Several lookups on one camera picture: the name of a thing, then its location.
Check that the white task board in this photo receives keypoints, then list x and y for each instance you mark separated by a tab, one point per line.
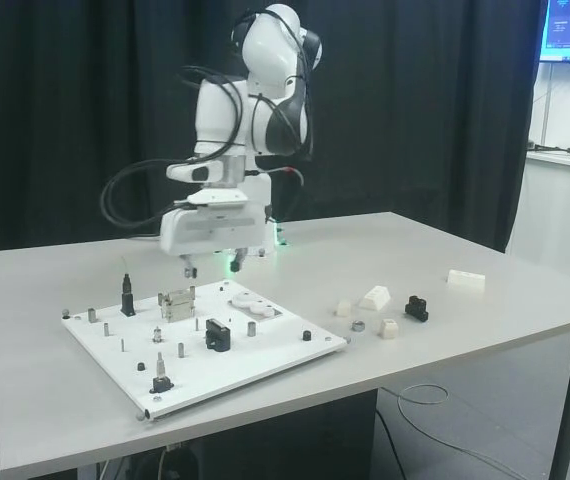
245	370

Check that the black D-SUB plug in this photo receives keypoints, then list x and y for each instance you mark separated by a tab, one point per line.
416	308

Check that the metal plug black flange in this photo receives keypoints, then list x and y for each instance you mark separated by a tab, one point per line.
161	382

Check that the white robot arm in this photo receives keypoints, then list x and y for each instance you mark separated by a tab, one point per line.
220	115

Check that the metal nut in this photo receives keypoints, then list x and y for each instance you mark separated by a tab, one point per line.
357	326

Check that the long white peg holder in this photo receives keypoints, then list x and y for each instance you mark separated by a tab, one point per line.
376	298
466	279

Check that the black curtain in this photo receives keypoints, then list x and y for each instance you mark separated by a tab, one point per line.
65	100

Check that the metal BNC plug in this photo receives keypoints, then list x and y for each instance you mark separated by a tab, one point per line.
156	336

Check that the small white peg holder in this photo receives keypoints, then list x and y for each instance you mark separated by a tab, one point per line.
389	328
343	307

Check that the black rectangular plug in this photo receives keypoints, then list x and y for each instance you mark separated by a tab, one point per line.
217	335

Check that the white large gear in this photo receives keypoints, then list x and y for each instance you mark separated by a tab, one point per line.
264	310

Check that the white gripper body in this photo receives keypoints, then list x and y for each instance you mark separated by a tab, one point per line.
215	235

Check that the white medium gear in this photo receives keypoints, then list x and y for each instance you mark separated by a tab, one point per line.
241	300

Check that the thick metal peg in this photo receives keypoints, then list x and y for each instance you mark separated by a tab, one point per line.
252	329

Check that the white cabinet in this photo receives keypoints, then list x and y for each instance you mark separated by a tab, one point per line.
555	215

